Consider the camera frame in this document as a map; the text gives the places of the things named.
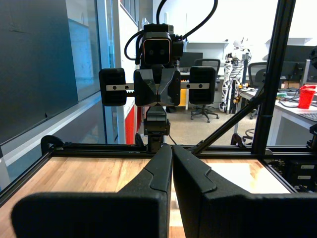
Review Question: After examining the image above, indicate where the yellow cabinet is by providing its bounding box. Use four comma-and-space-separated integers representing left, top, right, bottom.
179, 89, 188, 110

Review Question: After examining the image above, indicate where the white desk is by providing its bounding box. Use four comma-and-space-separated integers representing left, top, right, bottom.
239, 90, 317, 147

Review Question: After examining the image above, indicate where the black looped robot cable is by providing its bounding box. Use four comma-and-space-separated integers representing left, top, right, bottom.
123, 31, 145, 66

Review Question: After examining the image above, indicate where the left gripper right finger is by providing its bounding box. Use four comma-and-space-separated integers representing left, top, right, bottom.
172, 145, 317, 238

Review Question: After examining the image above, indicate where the black office chair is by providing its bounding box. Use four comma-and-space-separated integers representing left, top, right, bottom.
189, 58, 221, 123

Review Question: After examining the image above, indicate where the black diagonal frame brace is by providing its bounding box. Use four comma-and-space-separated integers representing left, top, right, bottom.
190, 88, 264, 155

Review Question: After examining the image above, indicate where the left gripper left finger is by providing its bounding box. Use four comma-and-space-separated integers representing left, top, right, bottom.
11, 144, 173, 238

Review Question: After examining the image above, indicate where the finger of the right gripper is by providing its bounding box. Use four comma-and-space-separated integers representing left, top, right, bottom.
133, 70, 159, 108
158, 70, 182, 106

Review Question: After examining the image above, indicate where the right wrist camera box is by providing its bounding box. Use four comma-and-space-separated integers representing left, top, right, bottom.
142, 24, 174, 66

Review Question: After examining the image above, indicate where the red plastic cup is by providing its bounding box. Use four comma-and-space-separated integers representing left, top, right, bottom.
298, 84, 317, 110

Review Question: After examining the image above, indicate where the black computer monitor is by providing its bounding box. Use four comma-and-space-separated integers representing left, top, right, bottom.
179, 52, 204, 68
281, 45, 313, 76

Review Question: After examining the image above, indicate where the black labelled power box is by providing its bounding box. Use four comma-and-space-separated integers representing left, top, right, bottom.
288, 159, 317, 193

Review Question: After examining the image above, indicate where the grey mesh office chair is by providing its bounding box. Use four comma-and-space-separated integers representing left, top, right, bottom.
247, 61, 268, 120

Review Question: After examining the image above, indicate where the black aluminium frame rail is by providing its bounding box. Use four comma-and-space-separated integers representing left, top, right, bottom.
48, 143, 317, 160
0, 148, 54, 208

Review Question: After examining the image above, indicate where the black rounded clamp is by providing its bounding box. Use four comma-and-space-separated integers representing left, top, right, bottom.
40, 135, 67, 152
230, 133, 246, 147

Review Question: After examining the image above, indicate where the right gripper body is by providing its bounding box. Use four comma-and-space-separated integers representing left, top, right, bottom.
99, 64, 216, 107

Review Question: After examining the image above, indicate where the white lattice robot figure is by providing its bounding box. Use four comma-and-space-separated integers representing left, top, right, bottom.
219, 36, 253, 115

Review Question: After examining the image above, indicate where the black frame post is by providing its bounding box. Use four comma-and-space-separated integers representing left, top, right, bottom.
251, 0, 297, 155

